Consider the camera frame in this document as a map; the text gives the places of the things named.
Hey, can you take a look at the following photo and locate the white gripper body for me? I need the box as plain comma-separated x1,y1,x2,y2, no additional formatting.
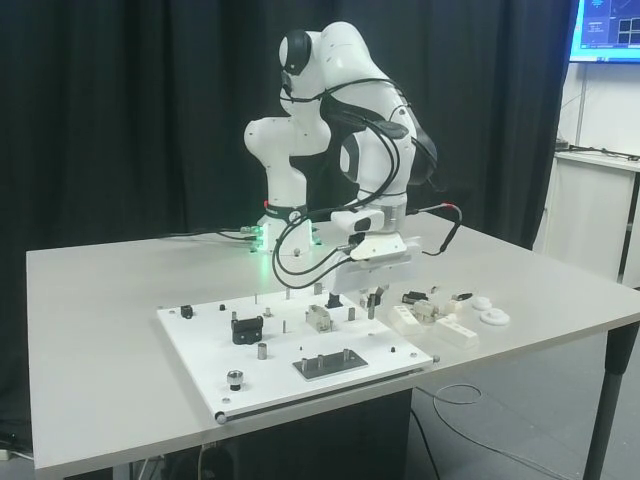
332,236,424,296

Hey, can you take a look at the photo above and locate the long white peg holder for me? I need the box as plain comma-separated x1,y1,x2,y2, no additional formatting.
433,317,480,351
388,304,422,335

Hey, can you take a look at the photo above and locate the beige metal waterproof plug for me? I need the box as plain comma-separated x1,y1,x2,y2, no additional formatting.
412,299,441,324

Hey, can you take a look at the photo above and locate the thin black rod red tag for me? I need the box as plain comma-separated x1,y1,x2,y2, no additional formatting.
407,201,464,256

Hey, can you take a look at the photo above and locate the white large gear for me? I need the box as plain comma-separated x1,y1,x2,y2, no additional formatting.
477,308,510,329

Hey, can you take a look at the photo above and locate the black controller cabinet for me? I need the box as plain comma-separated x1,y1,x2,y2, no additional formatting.
112,384,416,480

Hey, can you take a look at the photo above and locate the white task board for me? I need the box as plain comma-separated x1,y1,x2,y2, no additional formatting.
156,282,441,425

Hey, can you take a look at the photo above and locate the white cabinet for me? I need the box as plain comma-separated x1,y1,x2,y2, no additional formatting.
542,147,640,290

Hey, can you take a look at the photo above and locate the grey table leg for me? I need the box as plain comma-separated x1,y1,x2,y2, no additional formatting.
587,324,629,480

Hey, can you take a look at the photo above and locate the black curtain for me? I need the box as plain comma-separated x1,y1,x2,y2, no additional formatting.
0,0,584,256

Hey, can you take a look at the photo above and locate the blue screen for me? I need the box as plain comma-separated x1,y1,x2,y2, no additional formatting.
569,0,640,64

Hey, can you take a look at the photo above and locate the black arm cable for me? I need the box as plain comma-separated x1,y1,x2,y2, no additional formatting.
279,119,401,276
272,74,436,290

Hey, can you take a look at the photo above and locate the black base cable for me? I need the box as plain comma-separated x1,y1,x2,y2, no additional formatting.
164,227,262,242

